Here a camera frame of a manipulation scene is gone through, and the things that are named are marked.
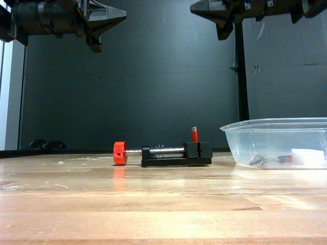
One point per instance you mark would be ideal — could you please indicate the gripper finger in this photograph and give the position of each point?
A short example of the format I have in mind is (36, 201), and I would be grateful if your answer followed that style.
(116, 12)
(205, 7)
(95, 30)
(224, 28)

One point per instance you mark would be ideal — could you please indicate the clear plastic container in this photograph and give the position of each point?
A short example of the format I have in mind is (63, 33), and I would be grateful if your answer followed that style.
(276, 137)

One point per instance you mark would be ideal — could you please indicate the black vise with red knob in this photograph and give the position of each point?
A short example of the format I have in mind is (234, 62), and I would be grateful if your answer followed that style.
(176, 159)

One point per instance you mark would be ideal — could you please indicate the white foam piece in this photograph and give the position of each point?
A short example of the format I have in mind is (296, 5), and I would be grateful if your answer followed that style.
(307, 155)

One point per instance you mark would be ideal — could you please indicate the black frame post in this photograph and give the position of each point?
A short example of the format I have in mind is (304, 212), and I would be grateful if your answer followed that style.
(242, 84)

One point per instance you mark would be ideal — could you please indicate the black frame corner bracket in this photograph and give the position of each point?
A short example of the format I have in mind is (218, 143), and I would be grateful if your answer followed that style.
(37, 143)
(55, 145)

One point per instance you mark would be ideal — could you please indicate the black frame rail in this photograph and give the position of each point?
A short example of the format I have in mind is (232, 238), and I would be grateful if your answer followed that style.
(51, 153)

